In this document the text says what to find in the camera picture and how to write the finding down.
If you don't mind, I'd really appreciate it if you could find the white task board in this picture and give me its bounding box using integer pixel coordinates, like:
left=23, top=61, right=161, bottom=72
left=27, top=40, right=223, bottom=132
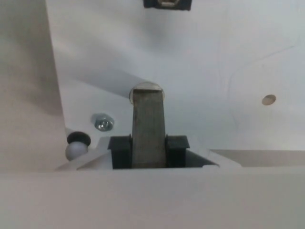
left=45, top=0, right=305, bottom=167

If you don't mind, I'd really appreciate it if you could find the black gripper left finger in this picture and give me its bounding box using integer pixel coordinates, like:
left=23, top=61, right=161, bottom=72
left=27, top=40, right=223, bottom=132
left=76, top=135, right=132, bottom=170

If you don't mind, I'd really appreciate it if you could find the silver hex screw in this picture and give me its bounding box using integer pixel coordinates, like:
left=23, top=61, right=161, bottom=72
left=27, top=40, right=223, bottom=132
left=91, top=113, right=115, bottom=132

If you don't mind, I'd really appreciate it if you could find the white ball board foot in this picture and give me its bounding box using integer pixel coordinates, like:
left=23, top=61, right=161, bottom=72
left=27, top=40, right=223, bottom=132
left=65, top=131, right=92, bottom=161

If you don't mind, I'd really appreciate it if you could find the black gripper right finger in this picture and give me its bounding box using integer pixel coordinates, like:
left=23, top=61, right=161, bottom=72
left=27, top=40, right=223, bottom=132
left=166, top=135, right=219, bottom=168

